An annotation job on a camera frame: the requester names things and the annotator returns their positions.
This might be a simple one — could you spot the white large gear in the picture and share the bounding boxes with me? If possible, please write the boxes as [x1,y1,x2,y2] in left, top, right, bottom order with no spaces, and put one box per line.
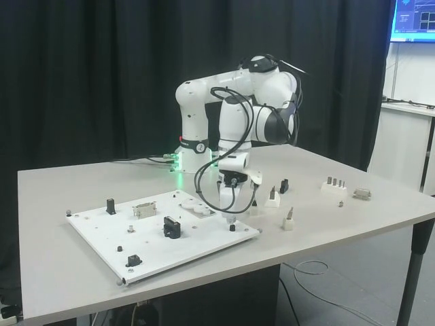
[192,203,217,219]

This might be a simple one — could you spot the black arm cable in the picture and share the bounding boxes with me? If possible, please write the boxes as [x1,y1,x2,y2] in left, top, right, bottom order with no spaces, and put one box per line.
[194,57,302,210]
[198,57,302,207]

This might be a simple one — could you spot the white cabinet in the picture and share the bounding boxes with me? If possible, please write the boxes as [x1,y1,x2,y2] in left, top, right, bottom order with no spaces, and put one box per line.
[368,100,435,196]

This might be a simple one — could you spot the white square peg holder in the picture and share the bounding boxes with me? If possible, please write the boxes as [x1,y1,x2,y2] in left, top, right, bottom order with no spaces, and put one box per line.
[320,181,349,197]

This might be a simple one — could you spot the small white box dark window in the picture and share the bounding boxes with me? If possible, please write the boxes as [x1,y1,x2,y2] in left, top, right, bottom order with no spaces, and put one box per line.
[219,153,250,171]

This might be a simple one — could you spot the white round peg holder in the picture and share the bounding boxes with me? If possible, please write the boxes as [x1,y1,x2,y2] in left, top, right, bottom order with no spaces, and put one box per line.
[264,192,281,209]

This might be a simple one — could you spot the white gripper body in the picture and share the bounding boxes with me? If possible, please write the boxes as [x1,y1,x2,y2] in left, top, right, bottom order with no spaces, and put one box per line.
[217,183,248,216]

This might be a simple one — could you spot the grey floor cable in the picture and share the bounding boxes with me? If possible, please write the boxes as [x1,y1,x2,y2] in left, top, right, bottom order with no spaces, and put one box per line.
[283,259,408,326]

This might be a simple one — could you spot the blue screen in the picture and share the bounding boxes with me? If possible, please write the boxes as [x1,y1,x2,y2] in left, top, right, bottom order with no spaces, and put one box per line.
[389,0,435,43]

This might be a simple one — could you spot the black base cable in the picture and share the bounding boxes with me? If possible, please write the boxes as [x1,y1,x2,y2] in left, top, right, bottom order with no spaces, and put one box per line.
[114,154,179,167]

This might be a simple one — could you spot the white task board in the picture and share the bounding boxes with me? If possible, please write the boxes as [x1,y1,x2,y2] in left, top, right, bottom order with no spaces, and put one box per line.
[65,189,263,286]

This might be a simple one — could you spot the black table leg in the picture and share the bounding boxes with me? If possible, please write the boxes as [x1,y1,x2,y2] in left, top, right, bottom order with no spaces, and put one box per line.
[397,222,428,326]

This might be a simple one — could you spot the black curtain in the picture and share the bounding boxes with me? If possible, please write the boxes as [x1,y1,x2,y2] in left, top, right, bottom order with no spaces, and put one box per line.
[0,0,398,308]

